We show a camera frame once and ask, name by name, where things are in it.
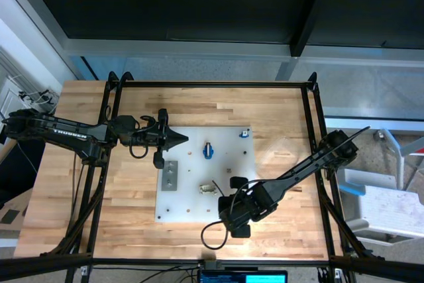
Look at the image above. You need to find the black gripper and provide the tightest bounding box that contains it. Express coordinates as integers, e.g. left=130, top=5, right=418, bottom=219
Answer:
left=140, top=108, right=189, bottom=170
left=218, top=176, right=258, bottom=239

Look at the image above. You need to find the beige connector housing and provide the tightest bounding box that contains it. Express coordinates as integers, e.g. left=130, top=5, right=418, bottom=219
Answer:
left=198, top=184, right=218, bottom=196

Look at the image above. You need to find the grey metal plate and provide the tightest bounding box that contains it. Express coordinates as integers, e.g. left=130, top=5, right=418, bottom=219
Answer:
left=160, top=160, right=179, bottom=192

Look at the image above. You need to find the white board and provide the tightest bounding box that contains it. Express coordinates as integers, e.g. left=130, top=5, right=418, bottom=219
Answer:
left=154, top=126, right=258, bottom=223

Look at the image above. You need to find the laptop screen with blue edge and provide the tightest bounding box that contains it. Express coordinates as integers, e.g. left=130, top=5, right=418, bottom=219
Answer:
left=197, top=269, right=288, bottom=283

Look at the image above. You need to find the clear plastic tub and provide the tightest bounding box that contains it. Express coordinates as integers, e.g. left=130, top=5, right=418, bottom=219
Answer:
left=257, top=135, right=302, bottom=181

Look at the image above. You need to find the cardboard box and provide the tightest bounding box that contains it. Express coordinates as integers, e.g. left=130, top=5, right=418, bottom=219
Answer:
left=0, top=188, right=34, bottom=231

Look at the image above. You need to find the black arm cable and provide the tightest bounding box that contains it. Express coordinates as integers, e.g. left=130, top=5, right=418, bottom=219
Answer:
left=230, top=180, right=264, bottom=213
left=138, top=115, right=157, bottom=129
left=128, top=142, right=149, bottom=160
left=201, top=219, right=233, bottom=251

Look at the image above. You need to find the thin black cable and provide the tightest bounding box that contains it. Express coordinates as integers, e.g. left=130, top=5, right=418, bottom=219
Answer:
left=211, top=179, right=227, bottom=199

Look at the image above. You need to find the blue clamp mount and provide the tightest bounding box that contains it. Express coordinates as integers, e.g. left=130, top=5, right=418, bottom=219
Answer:
left=201, top=142, right=215, bottom=162

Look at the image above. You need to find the black metal frame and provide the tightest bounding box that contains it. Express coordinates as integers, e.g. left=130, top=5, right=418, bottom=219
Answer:
left=0, top=70, right=390, bottom=283

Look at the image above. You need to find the bundle of thin cables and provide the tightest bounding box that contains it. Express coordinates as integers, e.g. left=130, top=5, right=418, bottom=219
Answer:
left=18, top=89, right=58, bottom=107

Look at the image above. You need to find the black wall column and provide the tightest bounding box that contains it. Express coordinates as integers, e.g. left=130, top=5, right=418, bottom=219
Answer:
left=290, top=0, right=332, bottom=58

